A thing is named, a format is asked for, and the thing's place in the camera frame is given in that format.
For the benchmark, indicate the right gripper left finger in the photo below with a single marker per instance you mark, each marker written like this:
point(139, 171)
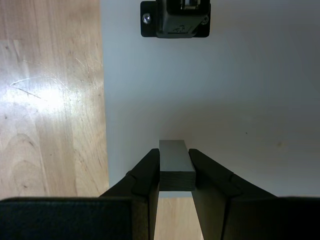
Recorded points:
point(120, 215)

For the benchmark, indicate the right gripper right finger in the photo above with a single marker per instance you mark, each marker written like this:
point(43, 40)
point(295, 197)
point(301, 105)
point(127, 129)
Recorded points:
point(237, 215)

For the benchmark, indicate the steel bar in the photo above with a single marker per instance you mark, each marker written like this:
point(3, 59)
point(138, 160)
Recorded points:
point(176, 170)

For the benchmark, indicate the white task board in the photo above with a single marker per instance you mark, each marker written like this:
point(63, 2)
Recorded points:
point(212, 95)

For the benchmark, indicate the black block fitting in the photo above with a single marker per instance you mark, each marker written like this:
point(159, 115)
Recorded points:
point(175, 18)

